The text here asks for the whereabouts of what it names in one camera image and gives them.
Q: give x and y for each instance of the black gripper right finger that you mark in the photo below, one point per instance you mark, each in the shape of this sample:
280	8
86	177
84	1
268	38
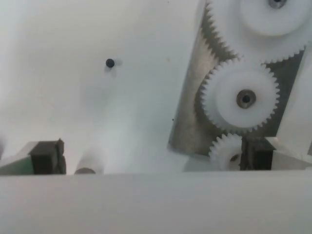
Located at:
260	156

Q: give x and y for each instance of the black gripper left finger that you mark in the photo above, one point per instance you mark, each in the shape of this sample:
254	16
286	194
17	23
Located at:
46	158

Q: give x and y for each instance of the white small gear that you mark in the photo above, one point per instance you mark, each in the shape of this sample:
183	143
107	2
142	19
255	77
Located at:
223	153

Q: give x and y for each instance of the white medium gear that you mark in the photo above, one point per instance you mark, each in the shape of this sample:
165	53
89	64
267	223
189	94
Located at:
226	97

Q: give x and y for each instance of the white large gear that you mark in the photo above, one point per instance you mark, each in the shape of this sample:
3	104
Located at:
268	22

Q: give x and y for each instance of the white task board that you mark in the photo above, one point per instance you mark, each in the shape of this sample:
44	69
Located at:
73	73

